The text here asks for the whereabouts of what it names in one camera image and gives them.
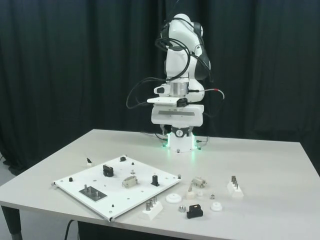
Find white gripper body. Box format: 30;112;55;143
150;103;205;127

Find flat white mounting plate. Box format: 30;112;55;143
146;96;180;105

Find grey waterproof plug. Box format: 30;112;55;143
191;176;206;188

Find white large gear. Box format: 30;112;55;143
165;193;182;204

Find white square peg holder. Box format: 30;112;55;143
226;181;245;199

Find white medium gear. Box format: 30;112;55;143
210;201;224;212

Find black D-SUB plug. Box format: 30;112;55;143
185;203;204;220

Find white round peg holder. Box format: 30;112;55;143
141;201;165;221

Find white task board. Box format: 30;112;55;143
51;154;182;223

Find black curtains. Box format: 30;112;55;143
0;0;320;173

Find dark grey table leg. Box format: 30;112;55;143
0;205;21;240

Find black base cables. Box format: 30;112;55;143
142;131;168;141

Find grey base cable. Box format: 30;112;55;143
194;136;210;149

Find silver wrist ring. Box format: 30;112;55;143
169;81;189;98

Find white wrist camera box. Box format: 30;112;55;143
153;85;173;96

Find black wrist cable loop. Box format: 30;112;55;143
126;77;171;110

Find thin black rod on wire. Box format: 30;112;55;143
189;87;226;102

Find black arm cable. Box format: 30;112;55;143
154;21;213;83

